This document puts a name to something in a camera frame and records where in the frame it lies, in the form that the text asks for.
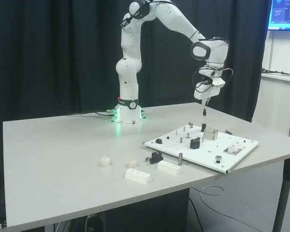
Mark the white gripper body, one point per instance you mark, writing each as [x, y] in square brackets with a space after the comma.
[205, 91]

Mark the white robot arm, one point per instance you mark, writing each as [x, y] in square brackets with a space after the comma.
[129, 48]

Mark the black curtain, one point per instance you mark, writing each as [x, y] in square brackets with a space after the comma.
[50, 55]

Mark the small black rod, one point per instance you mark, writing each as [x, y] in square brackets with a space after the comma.
[228, 132]

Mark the white task board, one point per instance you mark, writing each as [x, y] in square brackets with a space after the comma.
[198, 154]

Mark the black USB plug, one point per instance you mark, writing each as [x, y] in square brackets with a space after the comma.
[204, 112]

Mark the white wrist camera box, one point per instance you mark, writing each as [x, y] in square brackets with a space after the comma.
[211, 72]

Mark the metal BNC plug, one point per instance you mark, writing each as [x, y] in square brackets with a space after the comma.
[218, 159]

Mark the metal bolt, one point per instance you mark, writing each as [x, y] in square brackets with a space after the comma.
[190, 125]

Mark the black D-SUB plug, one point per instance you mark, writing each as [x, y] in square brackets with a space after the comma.
[157, 157]

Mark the small white cube holder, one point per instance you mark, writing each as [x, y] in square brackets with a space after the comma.
[105, 162]
[132, 163]

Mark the black table leg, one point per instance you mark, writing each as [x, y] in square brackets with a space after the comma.
[286, 193]

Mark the white gear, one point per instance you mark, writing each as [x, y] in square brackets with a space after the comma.
[236, 146]

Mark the blue screen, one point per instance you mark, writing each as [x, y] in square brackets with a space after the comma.
[284, 14]

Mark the metal round peg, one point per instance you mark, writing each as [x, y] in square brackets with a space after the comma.
[180, 159]

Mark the long white peg holder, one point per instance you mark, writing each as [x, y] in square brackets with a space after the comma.
[169, 168]
[137, 177]

